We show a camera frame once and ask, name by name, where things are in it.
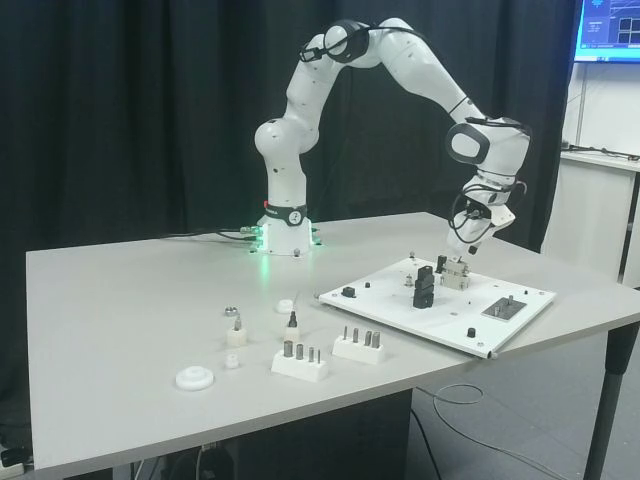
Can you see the large metal square peg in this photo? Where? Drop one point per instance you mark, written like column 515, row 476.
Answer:
column 376, row 340

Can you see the small white bolt holder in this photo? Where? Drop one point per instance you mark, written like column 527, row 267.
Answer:
column 236, row 337

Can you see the large metal round peg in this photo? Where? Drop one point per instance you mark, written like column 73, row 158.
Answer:
column 288, row 349

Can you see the white square peg holder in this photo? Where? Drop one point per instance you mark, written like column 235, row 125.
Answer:
column 360, row 354

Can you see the medium metal round peg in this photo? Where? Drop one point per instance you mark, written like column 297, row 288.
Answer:
column 300, row 351

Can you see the dark grey table leg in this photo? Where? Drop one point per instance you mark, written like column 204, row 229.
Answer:
column 607, row 400

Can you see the black curtain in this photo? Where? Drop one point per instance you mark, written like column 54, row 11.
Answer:
column 125, row 125

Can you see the black D-SUB plug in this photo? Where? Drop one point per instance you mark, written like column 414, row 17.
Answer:
column 424, row 290

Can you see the white large gear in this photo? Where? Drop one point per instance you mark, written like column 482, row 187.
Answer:
column 193, row 378

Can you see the white task board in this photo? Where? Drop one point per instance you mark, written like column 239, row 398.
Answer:
column 450, row 320

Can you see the metal bolt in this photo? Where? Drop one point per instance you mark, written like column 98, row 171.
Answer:
column 238, row 321

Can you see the blue screen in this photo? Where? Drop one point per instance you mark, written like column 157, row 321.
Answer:
column 607, row 30

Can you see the white round peg holder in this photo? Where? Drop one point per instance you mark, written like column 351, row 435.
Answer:
column 300, row 371

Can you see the medium metal square peg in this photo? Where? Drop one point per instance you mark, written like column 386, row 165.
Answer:
column 369, row 338

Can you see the white cabinet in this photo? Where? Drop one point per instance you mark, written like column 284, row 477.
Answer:
column 590, row 220

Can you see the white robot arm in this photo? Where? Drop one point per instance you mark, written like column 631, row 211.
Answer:
column 285, row 185

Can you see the white small gear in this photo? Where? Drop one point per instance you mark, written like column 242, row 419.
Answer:
column 231, row 362

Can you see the flat white mounting plate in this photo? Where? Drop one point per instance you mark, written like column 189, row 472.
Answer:
column 502, row 215

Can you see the small white plug holder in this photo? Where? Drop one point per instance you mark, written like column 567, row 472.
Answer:
column 292, row 334

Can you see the metal BNC plug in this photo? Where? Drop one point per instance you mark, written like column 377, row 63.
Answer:
column 230, row 312

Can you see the grey metal waterproof plug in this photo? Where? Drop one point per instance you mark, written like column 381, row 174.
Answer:
column 457, row 269

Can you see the white medium gear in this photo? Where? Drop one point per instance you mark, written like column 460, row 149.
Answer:
column 285, row 306

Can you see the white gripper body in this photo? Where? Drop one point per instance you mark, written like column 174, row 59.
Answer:
column 470, row 235

